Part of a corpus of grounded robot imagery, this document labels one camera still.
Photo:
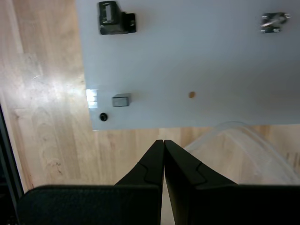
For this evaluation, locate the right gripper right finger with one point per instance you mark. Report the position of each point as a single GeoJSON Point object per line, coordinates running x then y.
{"type": "Point", "coordinates": [211, 201]}

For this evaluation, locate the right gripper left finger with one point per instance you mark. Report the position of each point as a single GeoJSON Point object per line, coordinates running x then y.
{"type": "Point", "coordinates": [140, 199]}

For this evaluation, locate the clear plastic container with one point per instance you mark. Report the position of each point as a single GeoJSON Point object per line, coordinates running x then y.
{"type": "Point", "coordinates": [246, 140]}

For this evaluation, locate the wide grey metal bar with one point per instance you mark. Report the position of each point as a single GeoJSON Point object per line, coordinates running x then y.
{"type": "Point", "coordinates": [121, 100]}

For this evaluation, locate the white taskboard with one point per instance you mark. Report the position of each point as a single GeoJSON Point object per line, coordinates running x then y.
{"type": "Point", "coordinates": [187, 58]}

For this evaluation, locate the black screw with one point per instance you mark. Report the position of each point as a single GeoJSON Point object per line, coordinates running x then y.
{"type": "Point", "coordinates": [103, 116]}

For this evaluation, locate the black socket housing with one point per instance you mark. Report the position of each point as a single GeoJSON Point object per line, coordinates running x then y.
{"type": "Point", "coordinates": [112, 23]}

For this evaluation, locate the black table frame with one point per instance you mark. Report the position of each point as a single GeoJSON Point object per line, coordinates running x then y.
{"type": "Point", "coordinates": [5, 178]}

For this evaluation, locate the small silver screw mount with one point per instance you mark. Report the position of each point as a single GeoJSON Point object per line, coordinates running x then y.
{"type": "Point", "coordinates": [274, 22]}

